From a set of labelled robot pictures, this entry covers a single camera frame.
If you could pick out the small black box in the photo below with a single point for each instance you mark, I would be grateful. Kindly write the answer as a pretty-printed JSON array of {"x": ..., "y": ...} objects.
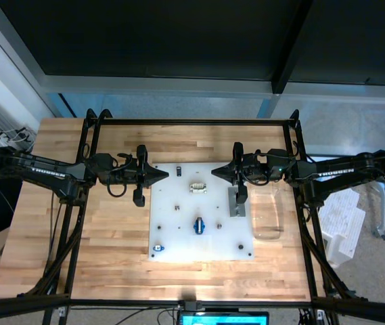
[{"x": 189, "y": 304}]

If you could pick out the white task board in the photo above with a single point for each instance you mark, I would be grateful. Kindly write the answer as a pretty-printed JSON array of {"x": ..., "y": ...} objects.
[{"x": 178, "y": 250}]

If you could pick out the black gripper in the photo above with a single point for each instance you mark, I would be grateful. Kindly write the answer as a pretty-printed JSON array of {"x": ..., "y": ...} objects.
[
  {"x": 139, "y": 198},
  {"x": 241, "y": 197}
]

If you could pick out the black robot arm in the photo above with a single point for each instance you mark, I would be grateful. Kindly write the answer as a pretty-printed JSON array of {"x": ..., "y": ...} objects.
[
  {"x": 334, "y": 172},
  {"x": 48, "y": 172}
]

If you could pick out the black aluminium frame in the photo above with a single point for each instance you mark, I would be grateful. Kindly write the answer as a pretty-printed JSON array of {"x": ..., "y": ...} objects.
[{"x": 192, "y": 123}]

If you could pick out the screen with blue edge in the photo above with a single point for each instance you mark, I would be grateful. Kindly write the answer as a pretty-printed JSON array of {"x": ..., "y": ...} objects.
[{"x": 222, "y": 320}]

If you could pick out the blue round mount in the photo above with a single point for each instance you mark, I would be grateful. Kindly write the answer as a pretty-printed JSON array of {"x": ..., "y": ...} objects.
[{"x": 193, "y": 226}]

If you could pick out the blue square mount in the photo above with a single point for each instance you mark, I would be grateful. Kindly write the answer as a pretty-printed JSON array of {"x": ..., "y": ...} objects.
[{"x": 163, "y": 248}]

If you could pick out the metal connector housing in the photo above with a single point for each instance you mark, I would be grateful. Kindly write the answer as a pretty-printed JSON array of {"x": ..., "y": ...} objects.
[{"x": 198, "y": 188}]

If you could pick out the small black socket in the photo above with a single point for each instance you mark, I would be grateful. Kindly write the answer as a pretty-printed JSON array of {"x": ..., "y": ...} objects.
[{"x": 178, "y": 170}]

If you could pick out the grey holder block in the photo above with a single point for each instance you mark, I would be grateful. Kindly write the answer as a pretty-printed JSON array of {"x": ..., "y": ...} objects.
[{"x": 232, "y": 210}]

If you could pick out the silver frame bracket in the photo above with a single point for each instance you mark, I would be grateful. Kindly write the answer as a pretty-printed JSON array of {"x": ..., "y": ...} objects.
[
  {"x": 63, "y": 312},
  {"x": 320, "y": 315}
]

